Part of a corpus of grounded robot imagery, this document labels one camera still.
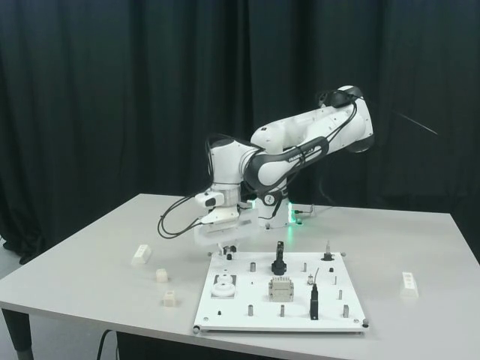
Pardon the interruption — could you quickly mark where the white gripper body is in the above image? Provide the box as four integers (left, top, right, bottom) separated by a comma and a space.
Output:
193, 206, 261, 248

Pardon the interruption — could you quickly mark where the white large gear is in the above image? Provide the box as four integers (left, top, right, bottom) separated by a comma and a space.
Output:
211, 282, 237, 300

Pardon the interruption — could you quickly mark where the black waterproof plug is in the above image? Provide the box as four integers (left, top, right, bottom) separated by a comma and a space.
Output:
270, 241, 288, 275

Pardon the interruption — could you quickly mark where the metal D-SUB plug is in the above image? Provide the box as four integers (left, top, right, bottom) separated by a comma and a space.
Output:
267, 277, 295, 303

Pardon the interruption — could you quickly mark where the long white peg holder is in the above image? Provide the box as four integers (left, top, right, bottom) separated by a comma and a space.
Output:
400, 271, 419, 300
130, 244, 153, 266

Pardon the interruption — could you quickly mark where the white task board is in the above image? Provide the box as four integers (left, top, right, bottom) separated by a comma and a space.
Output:
192, 250, 371, 334

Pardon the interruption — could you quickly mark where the black USB plug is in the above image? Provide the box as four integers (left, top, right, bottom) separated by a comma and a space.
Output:
309, 284, 322, 322

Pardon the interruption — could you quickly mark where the black curtain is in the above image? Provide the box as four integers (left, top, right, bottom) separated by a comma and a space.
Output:
0, 0, 480, 271

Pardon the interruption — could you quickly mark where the thin black background rod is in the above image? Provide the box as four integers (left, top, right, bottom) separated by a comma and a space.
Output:
388, 109, 439, 135

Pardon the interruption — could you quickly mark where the grey table leg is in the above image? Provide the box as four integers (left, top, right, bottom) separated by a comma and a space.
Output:
0, 307, 30, 360

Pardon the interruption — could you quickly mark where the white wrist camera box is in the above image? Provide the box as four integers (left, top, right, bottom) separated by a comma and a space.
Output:
193, 190, 223, 209

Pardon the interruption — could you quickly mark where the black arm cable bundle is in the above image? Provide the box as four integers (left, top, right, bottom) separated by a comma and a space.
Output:
157, 89, 367, 242

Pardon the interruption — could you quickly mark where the black floor cable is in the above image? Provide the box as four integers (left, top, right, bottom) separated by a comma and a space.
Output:
98, 328, 114, 360

